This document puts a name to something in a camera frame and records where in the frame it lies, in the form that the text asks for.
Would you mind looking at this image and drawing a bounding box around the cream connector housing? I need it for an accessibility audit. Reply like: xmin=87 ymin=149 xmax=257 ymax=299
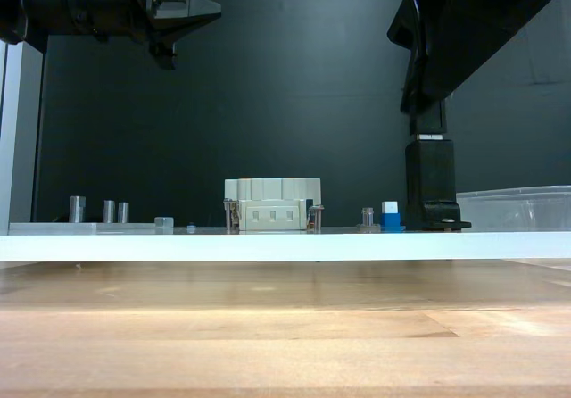
xmin=221 ymin=177 xmax=324 ymax=235

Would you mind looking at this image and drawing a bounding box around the white board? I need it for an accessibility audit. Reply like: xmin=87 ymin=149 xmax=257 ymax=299
xmin=0 ymin=230 xmax=571 ymax=264

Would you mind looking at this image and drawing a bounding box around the clear plastic tub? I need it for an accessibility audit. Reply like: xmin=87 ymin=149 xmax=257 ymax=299
xmin=455 ymin=185 xmax=571 ymax=234

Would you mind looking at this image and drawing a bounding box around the black USB hub block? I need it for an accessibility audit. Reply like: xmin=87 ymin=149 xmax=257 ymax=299
xmin=403 ymin=138 xmax=473 ymax=232

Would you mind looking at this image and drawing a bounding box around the small blue mount white cube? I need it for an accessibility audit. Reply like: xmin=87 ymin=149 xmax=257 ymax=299
xmin=379 ymin=200 xmax=407 ymax=231

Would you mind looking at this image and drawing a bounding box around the grey metal plate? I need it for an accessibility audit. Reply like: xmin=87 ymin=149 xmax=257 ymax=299
xmin=7 ymin=221 xmax=156 ymax=236

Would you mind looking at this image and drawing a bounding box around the aluminium frame post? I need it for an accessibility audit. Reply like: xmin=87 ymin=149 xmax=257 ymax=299
xmin=0 ymin=38 xmax=46 ymax=234

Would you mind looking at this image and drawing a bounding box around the black USB connector with cable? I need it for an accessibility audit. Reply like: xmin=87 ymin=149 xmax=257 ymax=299
xmin=392 ymin=0 xmax=449 ymax=142

